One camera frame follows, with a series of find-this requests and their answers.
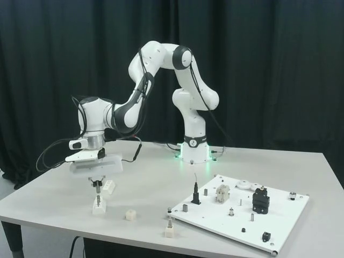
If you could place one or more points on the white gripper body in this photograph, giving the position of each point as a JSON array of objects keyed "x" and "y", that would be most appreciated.
[{"x": 107, "y": 166}]

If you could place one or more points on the metal round peg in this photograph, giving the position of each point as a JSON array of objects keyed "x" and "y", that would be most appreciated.
[
  {"x": 99, "y": 201},
  {"x": 253, "y": 218},
  {"x": 98, "y": 190}
]

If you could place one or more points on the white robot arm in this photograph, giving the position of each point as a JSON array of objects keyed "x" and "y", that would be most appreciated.
[{"x": 193, "y": 126}]

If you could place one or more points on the metal square peg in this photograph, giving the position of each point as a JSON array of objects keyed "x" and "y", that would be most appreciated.
[
  {"x": 206, "y": 192},
  {"x": 170, "y": 223},
  {"x": 186, "y": 208}
]

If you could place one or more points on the small white peg holder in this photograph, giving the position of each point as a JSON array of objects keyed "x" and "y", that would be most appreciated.
[{"x": 170, "y": 232}]

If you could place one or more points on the white holder with holes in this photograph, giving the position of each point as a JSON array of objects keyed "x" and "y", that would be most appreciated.
[{"x": 110, "y": 187}]

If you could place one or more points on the flat white mounting plate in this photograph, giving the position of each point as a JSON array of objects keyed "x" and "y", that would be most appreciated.
[{"x": 82, "y": 156}]

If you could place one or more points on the small white cube holder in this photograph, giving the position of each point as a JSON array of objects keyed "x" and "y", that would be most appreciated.
[{"x": 130, "y": 215}]

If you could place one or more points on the dark table leg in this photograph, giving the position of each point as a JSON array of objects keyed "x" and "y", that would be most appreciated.
[{"x": 12, "y": 239}]

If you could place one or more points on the black curtain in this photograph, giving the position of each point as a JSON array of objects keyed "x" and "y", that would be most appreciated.
[{"x": 53, "y": 53}]

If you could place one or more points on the white task board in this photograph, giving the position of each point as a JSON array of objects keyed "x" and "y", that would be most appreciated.
[{"x": 223, "y": 225}]

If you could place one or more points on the metal BNC plug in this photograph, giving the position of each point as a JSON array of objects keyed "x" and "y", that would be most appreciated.
[{"x": 231, "y": 212}]

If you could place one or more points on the white large gear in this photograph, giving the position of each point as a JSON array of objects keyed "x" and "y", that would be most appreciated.
[{"x": 243, "y": 185}]

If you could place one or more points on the white medium gear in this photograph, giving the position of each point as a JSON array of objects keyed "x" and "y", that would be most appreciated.
[{"x": 254, "y": 187}]

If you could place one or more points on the black D-SUB plug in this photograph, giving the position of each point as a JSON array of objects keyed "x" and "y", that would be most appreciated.
[{"x": 260, "y": 200}]

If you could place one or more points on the metal waterproof plug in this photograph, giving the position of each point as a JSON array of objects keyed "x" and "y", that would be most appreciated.
[{"x": 292, "y": 196}]

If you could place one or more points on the small white camera box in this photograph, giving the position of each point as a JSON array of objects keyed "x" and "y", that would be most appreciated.
[{"x": 77, "y": 144}]

